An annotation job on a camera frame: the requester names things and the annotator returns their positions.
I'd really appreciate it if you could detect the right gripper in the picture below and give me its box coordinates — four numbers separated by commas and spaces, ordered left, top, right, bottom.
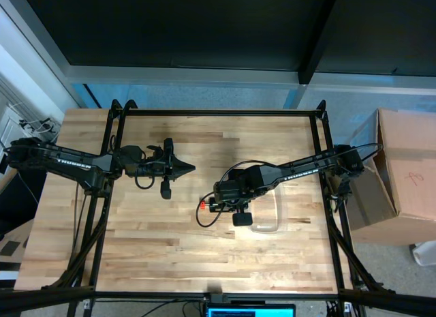
213, 179, 255, 213

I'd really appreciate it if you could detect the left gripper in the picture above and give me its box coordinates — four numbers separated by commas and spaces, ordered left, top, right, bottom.
162, 137, 196, 182

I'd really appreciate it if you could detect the clear plastic container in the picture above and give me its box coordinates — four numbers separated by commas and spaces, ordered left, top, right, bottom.
248, 186, 290, 235

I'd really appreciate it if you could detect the black clamp with red knob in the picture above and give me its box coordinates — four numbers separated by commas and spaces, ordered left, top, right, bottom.
200, 198, 236, 214

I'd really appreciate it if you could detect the blue screen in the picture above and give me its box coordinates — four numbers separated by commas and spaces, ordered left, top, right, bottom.
203, 303, 297, 317

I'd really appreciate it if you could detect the cardboard box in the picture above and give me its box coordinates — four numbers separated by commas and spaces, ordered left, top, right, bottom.
346, 107, 436, 247

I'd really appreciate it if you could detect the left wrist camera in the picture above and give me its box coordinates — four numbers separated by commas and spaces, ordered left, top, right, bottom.
159, 179, 173, 200

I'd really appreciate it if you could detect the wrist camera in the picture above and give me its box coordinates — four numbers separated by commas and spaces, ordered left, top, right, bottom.
159, 179, 173, 200
232, 212, 253, 227

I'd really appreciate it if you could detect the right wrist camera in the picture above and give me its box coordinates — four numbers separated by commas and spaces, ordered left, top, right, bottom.
232, 212, 253, 227

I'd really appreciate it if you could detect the black frame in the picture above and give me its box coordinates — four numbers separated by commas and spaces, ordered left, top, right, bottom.
0, 98, 436, 317

